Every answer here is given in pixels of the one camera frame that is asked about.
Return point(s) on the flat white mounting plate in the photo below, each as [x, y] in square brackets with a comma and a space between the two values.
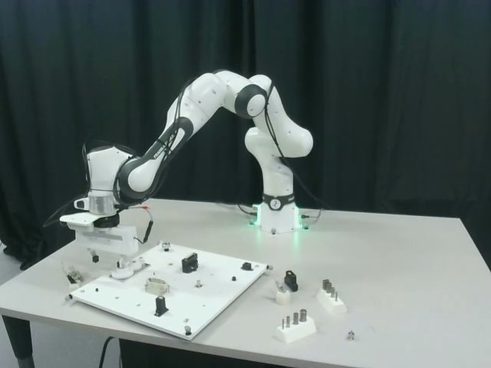
[78, 218]

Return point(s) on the large metal round peg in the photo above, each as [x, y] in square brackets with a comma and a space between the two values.
[303, 316]

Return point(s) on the white round peg holder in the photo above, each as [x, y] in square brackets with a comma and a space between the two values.
[295, 333]

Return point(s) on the medium metal square peg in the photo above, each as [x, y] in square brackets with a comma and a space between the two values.
[332, 292]

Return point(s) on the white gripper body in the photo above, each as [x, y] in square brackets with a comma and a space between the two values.
[107, 237]

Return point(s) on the black table leg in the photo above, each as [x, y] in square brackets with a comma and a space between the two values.
[19, 341]

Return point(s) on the white square peg holder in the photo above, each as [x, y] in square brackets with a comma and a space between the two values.
[331, 304]

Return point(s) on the white large gear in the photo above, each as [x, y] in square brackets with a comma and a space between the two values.
[122, 272]

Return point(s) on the small metal square peg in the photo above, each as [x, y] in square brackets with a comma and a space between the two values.
[336, 297]

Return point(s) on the white medium gear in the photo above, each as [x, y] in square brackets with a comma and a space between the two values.
[137, 264]

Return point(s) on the thin black rod red tag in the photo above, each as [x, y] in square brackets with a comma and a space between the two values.
[147, 232]

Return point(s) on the black cabinet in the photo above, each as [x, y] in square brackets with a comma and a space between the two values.
[172, 356]

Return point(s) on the small metal bolt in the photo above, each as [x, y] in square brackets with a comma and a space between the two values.
[350, 335]

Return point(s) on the small white plug holder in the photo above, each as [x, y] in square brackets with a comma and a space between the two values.
[283, 299]
[73, 285]

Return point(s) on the black curtain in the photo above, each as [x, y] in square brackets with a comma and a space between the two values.
[383, 96]

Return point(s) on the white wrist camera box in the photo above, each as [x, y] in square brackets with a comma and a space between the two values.
[81, 204]

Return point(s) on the beige waterproof plug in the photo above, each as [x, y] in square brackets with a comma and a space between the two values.
[76, 274]

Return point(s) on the large metal square peg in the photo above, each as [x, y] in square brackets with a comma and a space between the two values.
[326, 286]

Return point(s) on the silver USB plug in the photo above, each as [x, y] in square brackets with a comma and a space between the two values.
[280, 286]

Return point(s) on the white task board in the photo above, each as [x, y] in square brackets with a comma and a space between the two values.
[172, 299]

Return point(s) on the medium metal round peg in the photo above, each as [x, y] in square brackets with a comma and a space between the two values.
[296, 319]

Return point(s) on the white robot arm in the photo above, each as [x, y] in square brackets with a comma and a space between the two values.
[291, 134]

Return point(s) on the black wrist band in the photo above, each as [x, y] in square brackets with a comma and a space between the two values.
[107, 221]

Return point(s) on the black Ethernet plug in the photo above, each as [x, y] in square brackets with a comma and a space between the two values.
[71, 278]

